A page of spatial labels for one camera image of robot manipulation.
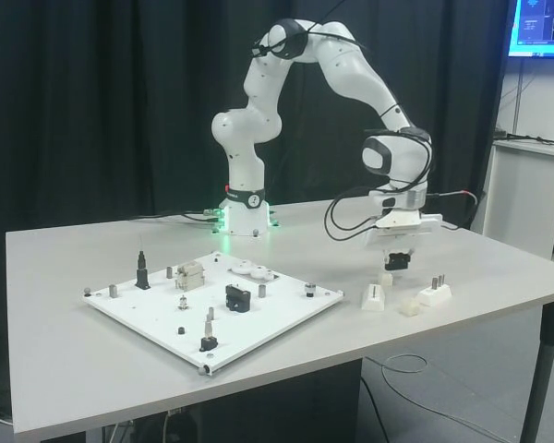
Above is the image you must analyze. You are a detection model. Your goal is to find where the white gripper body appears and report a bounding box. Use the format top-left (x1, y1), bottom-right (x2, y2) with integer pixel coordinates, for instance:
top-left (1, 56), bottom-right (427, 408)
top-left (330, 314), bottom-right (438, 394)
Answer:
top-left (362, 212), bottom-right (445, 253)

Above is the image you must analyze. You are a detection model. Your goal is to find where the black D-SUB plug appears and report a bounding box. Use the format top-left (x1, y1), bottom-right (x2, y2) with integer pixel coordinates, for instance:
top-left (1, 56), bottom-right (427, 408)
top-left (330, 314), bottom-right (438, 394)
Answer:
top-left (384, 251), bottom-right (411, 272)

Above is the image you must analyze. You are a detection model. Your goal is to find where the white wedge-shaped peg holder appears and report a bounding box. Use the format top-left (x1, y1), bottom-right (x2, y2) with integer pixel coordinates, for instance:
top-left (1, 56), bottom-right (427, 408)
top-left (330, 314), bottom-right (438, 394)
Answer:
top-left (417, 284), bottom-right (453, 306)
top-left (360, 283), bottom-right (389, 313)

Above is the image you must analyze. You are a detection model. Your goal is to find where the white cabinet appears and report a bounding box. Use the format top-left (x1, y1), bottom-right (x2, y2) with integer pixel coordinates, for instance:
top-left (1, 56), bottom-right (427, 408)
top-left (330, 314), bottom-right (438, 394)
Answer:
top-left (482, 137), bottom-right (554, 268)

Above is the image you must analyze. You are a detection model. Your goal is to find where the dark grey table leg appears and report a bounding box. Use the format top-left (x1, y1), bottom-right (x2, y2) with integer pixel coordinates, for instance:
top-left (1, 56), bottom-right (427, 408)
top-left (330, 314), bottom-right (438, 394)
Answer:
top-left (521, 302), bottom-right (554, 443)

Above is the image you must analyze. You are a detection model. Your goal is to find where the blue screen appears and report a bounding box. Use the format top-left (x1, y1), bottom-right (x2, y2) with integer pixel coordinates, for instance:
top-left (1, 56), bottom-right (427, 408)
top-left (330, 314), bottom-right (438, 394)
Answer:
top-left (507, 0), bottom-right (554, 59)

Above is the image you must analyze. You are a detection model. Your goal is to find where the beige rectangular connector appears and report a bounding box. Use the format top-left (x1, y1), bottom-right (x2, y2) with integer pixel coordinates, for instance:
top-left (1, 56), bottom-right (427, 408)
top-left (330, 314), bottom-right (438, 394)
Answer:
top-left (175, 260), bottom-right (208, 292)

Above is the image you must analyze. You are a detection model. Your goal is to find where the white task board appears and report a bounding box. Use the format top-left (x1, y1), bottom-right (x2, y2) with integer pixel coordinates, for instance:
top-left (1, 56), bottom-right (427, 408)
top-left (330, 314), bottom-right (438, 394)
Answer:
top-left (81, 250), bottom-right (345, 376)

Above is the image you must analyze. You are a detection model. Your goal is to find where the black curtain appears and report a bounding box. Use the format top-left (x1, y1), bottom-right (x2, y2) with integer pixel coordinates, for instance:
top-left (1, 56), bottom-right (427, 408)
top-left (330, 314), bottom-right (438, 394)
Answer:
top-left (0, 0), bottom-right (513, 412)

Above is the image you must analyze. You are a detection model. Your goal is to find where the flat white mount plate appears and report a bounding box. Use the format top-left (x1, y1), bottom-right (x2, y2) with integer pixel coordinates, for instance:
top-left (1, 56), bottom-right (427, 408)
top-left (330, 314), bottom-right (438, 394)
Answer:
top-left (376, 212), bottom-right (421, 230)

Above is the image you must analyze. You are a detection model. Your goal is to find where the silver wrist ring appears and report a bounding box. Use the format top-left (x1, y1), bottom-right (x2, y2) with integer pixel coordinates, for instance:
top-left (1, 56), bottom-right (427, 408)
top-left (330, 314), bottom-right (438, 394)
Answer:
top-left (405, 187), bottom-right (428, 213)

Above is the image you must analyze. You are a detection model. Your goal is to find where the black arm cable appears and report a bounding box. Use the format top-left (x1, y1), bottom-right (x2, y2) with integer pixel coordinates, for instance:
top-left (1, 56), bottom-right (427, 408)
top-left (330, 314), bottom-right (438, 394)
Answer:
top-left (252, 18), bottom-right (435, 242)

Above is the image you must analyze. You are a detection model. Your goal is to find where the grey floor cable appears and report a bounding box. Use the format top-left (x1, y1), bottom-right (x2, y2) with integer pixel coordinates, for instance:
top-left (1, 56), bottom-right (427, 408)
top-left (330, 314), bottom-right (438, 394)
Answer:
top-left (380, 353), bottom-right (530, 443)

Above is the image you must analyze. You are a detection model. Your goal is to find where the thin black cable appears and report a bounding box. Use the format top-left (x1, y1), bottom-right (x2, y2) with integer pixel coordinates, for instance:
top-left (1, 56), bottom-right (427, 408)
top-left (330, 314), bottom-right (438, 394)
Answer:
top-left (492, 130), bottom-right (554, 150)

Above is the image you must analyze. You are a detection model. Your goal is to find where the black floor cable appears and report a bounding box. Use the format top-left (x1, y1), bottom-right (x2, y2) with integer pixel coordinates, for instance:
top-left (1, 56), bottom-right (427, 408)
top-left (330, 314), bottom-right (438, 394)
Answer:
top-left (359, 377), bottom-right (384, 443)

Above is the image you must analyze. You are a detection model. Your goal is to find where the black base cable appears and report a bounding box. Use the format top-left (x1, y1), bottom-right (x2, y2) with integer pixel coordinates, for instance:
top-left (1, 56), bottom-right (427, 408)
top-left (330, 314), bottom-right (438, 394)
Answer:
top-left (133, 210), bottom-right (223, 223)

